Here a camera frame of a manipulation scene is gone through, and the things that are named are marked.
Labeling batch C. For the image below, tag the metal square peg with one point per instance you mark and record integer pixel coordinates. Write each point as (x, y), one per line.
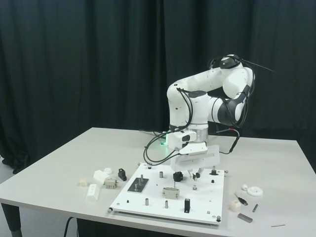
(245, 217)

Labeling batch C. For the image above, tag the black Ethernet plug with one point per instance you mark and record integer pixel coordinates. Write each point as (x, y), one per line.
(122, 174)

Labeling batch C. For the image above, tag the white task board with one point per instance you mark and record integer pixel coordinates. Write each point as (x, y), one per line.
(158, 197)

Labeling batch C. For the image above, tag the white holder with holes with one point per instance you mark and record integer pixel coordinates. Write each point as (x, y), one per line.
(92, 193)

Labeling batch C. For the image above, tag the black curtain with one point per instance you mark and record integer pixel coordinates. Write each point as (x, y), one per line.
(74, 61)

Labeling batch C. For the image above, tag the small cream cube holder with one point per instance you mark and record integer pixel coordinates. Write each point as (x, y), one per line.
(83, 182)
(235, 205)

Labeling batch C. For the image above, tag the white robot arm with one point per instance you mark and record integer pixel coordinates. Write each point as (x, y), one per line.
(195, 81)

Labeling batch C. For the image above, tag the beige metal D-SUB plug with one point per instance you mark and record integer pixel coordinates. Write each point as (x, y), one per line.
(111, 184)

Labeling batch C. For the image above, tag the white block holder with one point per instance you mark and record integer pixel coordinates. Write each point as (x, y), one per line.
(100, 176)

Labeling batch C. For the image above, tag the black USB plug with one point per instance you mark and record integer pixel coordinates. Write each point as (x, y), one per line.
(243, 201)

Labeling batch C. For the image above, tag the dark metal round peg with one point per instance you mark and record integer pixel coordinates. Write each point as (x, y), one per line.
(254, 207)

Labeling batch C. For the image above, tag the white large gear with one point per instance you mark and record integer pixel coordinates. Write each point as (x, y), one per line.
(255, 192)

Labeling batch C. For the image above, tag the black table leg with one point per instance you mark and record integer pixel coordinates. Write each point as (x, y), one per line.
(11, 219)

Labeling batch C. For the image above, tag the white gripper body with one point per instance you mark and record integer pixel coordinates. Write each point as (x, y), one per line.
(197, 159)

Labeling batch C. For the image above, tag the thin metal rod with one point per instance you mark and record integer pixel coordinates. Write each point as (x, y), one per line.
(278, 225)

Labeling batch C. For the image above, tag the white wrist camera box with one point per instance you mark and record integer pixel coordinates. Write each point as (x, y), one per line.
(181, 138)

